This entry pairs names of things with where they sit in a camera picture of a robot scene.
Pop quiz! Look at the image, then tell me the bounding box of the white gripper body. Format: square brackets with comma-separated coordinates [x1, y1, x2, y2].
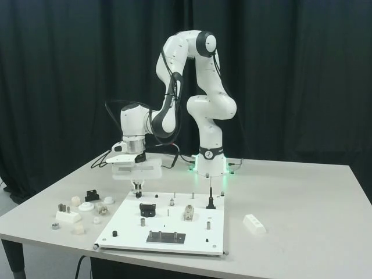
[111, 158, 163, 181]

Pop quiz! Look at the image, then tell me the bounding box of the flat white mounting plate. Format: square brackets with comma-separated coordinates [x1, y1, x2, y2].
[105, 155, 137, 164]

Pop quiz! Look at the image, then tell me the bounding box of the black D-SUB plug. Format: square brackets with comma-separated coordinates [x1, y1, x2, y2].
[84, 189, 101, 203]

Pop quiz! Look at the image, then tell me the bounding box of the white task board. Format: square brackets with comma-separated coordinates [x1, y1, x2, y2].
[93, 190, 230, 257]

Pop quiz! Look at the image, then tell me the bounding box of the white peg holder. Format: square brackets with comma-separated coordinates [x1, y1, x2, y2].
[55, 210, 83, 226]

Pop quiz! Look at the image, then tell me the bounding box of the white three-hole holder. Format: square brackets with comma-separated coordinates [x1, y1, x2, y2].
[242, 214, 267, 234]

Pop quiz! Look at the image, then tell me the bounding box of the black table leg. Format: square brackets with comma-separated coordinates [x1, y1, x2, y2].
[0, 238, 24, 279]

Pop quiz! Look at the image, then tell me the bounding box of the black curtain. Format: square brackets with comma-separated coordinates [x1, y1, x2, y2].
[0, 0, 372, 193]

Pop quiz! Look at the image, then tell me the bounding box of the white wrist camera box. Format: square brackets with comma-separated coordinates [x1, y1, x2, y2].
[110, 141, 128, 153]

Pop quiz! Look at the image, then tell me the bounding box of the black base cable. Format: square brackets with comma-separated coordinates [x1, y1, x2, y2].
[161, 153, 199, 169]

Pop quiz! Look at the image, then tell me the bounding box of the black cable under table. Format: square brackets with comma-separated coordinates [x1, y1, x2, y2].
[76, 255, 90, 279]

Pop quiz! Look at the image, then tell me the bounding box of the black forearm cable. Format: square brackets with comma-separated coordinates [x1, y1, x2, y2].
[90, 49, 187, 169]

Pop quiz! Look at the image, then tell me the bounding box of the black upper arm cable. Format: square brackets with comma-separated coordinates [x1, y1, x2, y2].
[211, 48, 244, 176]

